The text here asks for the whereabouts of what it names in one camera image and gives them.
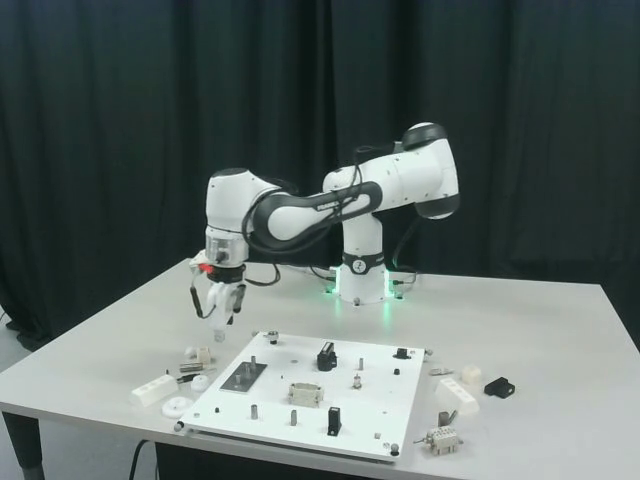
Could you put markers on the dark table leg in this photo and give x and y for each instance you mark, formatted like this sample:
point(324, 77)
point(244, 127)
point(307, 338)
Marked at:
point(22, 445)

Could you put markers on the metal BNC plug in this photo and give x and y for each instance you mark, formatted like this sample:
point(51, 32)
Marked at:
point(356, 384)

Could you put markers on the black block plug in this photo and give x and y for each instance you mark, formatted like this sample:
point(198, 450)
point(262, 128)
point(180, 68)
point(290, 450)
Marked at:
point(500, 386)

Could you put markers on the white small gear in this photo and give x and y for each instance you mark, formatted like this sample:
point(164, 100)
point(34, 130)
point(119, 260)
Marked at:
point(190, 352)

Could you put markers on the black curtain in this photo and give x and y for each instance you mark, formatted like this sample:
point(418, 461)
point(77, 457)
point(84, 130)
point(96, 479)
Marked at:
point(100, 100)

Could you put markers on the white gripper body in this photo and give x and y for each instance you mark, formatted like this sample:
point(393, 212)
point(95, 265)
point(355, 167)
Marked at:
point(220, 300)

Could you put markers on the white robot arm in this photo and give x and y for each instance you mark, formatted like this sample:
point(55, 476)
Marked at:
point(365, 245)

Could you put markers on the small flat metal piece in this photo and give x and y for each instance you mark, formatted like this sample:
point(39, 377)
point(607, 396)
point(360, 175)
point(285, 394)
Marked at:
point(440, 371)

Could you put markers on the black under-table cabinet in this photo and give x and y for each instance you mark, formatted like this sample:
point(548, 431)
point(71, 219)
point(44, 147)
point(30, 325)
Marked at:
point(250, 465)

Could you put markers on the white task board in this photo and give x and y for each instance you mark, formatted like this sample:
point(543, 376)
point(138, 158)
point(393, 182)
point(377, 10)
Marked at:
point(380, 400)

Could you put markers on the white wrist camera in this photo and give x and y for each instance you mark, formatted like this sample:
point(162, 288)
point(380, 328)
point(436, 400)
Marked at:
point(197, 260)

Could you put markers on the white peg holder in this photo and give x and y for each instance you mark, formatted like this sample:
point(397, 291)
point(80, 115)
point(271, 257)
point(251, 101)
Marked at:
point(155, 391)
point(457, 396)

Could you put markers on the white medium gear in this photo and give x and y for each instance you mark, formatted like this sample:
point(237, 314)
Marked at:
point(199, 384)

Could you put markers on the white large gear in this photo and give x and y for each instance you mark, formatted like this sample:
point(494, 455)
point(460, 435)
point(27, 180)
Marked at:
point(175, 407)

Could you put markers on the beige multi-pin plug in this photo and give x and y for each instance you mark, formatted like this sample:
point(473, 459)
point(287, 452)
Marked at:
point(444, 434)

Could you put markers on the metal bolt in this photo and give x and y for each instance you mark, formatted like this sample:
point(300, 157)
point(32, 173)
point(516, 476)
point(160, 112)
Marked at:
point(272, 336)

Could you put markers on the metal square peg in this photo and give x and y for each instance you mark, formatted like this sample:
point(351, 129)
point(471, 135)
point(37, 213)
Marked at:
point(293, 417)

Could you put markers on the bent metal bracket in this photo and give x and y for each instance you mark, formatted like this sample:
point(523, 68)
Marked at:
point(445, 417)

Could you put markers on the cream cube holder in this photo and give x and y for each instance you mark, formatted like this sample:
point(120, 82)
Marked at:
point(205, 354)
point(471, 374)

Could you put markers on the small black plug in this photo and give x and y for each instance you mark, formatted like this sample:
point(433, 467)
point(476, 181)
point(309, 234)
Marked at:
point(185, 378)

